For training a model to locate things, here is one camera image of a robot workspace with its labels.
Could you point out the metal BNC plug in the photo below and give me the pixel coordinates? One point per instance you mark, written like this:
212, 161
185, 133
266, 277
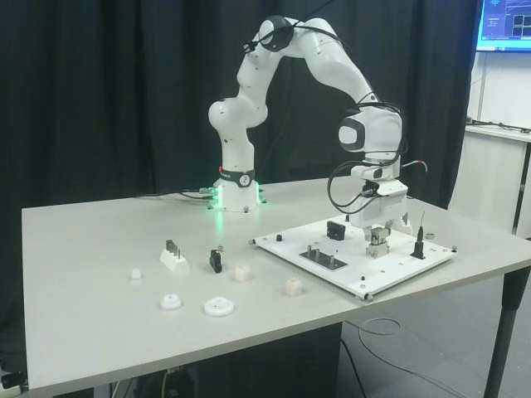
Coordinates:
220, 248

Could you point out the white round peg holder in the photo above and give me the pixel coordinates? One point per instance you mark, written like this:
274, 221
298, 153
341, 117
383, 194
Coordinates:
407, 226

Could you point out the black USB plug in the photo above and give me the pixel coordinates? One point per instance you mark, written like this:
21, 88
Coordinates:
419, 238

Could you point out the blue screen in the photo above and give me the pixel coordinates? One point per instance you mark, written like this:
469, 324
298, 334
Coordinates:
506, 25

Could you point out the white cabinet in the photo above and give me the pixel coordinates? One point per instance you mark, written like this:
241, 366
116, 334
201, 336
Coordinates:
489, 174

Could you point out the small white plug holder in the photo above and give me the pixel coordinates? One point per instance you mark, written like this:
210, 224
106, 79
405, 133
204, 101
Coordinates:
293, 287
245, 274

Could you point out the white large gear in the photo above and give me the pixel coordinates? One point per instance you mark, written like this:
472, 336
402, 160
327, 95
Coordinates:
219, 309

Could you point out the white medium gear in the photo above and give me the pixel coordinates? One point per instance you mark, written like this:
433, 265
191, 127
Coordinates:
171, 302

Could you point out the white task board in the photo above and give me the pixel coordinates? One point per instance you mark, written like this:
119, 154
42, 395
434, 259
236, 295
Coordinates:
394, 269

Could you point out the black curtain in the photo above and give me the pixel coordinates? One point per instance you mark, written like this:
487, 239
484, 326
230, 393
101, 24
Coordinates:
103, 83

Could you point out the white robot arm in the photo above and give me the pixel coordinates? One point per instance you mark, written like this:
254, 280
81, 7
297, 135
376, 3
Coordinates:
236, 166

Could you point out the black D-SUB plug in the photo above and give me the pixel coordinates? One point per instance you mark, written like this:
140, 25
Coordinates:
215, 263

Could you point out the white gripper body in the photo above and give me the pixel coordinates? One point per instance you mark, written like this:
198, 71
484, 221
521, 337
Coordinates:
379, 207

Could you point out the black table leg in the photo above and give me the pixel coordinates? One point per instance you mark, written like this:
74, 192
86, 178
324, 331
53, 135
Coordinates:
508, 315

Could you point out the grey metal waterproof plug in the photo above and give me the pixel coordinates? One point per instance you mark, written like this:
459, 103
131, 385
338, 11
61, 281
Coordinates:
378, 236

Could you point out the white small gear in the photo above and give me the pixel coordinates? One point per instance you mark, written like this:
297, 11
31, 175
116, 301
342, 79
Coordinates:
135, 274

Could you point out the white square peg holder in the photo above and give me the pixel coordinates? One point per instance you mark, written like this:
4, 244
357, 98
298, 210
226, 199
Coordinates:
176, 263

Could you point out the black box under table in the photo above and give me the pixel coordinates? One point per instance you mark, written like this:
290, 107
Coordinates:
269, 365

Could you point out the large metal square peg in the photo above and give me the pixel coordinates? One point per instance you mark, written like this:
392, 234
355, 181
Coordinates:
169, 246

